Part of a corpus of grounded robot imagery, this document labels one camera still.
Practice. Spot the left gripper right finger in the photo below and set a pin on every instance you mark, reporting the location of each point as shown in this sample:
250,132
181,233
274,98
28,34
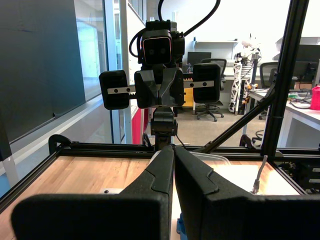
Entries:
250,217

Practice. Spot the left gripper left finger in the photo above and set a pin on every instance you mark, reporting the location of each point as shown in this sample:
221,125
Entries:
100,217

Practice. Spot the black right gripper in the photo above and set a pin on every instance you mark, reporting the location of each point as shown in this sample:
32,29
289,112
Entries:
115,100

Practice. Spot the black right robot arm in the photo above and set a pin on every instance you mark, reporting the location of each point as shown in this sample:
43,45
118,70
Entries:
163,125

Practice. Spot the blue black connector housing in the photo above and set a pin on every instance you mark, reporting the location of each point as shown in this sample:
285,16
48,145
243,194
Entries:
180,225

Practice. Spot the yellow cabinet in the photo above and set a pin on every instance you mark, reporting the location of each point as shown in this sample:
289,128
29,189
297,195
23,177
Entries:
188,101

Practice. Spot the red panel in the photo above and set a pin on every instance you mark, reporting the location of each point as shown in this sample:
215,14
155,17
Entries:
137,127

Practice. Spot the black office chair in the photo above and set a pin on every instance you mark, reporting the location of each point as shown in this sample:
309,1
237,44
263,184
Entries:
209,113
267,72

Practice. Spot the black computer monitor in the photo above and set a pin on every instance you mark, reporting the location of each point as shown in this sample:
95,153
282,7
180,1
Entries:
310,62
200,57

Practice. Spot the clear plastic tub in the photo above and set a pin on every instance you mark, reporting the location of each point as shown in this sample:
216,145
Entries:
220,158

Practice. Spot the white lattice stand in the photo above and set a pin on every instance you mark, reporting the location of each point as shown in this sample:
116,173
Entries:
237,82

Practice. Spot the white desk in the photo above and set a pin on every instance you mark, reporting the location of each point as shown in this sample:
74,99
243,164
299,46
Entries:
302,125

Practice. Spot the red bottle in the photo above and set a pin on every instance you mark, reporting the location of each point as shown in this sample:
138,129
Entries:
315,98

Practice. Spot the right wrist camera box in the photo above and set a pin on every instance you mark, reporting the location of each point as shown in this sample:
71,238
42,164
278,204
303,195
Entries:
157,50

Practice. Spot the black aluminium frame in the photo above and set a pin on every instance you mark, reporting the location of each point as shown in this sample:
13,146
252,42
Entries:
100,147

